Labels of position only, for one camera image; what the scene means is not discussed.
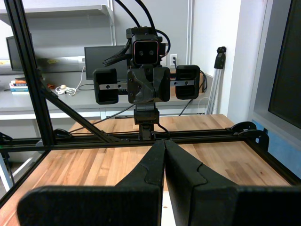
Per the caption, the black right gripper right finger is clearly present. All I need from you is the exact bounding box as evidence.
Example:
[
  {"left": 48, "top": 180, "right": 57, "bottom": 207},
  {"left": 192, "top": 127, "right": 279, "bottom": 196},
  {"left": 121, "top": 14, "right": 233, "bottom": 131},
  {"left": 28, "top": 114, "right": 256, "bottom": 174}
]
[{"left": 164, "top": 139, "right": 301, "bottom": 226}]

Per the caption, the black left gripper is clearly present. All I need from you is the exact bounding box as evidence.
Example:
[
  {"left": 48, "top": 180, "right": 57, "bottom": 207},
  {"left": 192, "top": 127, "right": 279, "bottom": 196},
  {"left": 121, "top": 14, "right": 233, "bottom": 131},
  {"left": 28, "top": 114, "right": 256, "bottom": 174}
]
[{"left": 93, "top": 64, "right": 201, "bottom": 105}]

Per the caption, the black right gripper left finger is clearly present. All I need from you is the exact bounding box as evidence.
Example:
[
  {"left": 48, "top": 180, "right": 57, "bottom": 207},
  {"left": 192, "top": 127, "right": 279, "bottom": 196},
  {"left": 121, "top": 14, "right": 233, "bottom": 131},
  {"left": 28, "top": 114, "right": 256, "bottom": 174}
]
[{"left": 16, "top": 139, "right": 166, "bottom": 226}]

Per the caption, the white task board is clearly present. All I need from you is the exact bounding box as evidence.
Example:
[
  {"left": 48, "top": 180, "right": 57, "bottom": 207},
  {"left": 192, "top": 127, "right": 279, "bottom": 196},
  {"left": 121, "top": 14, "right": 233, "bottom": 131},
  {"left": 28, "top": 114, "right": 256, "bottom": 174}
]
[{"left": 161, "top": 190, "right": 177, "bottom": 226}]

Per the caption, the black computer monitor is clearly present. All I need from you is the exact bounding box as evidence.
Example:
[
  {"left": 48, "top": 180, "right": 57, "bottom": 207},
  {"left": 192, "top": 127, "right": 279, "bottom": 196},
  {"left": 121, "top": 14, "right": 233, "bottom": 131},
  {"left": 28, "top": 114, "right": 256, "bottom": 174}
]
[
  {"left": 84, "top": 46, "right": 129, "bottom": 80},
  {"left": 6, "top": 36, "right": 32, "bottom": 73}
]

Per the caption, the grey desk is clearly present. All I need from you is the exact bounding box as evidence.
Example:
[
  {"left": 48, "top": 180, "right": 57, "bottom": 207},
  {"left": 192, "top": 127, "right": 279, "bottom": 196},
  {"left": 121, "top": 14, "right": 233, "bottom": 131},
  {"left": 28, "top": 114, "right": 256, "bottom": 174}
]
[{"left": 0, "top": 77, "right": 214, "bottom": 121}]

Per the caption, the stack of books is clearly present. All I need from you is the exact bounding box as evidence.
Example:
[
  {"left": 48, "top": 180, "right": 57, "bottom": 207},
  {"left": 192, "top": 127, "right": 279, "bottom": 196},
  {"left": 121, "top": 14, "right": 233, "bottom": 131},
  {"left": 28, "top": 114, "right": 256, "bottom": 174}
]
[{"left": 9, "top": 80, "right": 29, "bottom": 95}]

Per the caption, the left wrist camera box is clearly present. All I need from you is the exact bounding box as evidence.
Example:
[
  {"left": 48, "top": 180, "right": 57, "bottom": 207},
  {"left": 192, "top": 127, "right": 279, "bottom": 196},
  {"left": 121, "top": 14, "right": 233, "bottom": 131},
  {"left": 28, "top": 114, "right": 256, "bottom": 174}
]
[{"left": 130, "top": 34, "right": 161, "bottom": 65}]

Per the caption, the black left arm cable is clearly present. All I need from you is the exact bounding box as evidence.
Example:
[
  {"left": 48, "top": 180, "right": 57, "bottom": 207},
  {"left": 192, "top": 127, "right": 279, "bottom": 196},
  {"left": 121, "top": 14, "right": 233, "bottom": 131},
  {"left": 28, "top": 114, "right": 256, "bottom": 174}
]
[{"left": 103, "top": 0, "right": 170, "bottom": 67}]

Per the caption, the white coiled cable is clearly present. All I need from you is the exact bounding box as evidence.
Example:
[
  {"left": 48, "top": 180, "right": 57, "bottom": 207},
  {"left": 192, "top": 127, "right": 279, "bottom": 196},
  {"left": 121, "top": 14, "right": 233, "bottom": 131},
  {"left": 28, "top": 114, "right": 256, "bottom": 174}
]
[{"left": 55, "top": 67, "right": 87, "bottom": 97}]

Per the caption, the white wall shelf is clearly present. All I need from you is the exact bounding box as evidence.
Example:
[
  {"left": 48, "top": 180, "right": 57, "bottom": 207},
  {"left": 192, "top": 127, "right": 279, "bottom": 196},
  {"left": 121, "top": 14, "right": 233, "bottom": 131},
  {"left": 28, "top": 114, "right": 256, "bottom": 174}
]
[{"left": 0, "top": 4, "right": 116, "bottom": 45}]

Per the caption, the black aluminium frame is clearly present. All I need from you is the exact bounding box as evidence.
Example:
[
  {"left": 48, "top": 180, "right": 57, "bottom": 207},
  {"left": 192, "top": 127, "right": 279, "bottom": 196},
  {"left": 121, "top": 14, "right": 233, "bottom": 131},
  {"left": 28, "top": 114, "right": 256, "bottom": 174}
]
[{"left": 0, "top": 0, "right": 301, "bottom": 189}]

